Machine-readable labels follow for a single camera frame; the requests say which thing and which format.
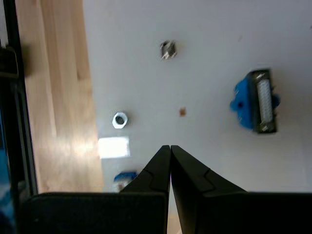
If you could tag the white task board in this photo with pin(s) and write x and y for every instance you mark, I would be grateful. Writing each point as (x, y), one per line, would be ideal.
(195, 85)

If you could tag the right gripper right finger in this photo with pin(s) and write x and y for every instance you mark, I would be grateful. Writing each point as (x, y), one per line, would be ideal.
(190, 175)

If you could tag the black frame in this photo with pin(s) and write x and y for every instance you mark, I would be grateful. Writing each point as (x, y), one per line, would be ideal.
(17, 109)

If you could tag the small blue socket block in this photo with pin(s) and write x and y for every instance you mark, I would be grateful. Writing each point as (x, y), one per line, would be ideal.
(124, 180)

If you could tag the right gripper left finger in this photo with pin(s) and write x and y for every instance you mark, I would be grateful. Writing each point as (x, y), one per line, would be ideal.
(156, 170)

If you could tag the steel nut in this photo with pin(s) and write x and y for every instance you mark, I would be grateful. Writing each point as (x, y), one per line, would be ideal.
(120, 119)

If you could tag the blue socket block with connector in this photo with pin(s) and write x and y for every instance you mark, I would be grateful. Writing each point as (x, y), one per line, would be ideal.
(256, 102)

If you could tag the short steel peg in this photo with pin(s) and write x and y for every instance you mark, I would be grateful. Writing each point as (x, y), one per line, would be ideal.
(168, 49)

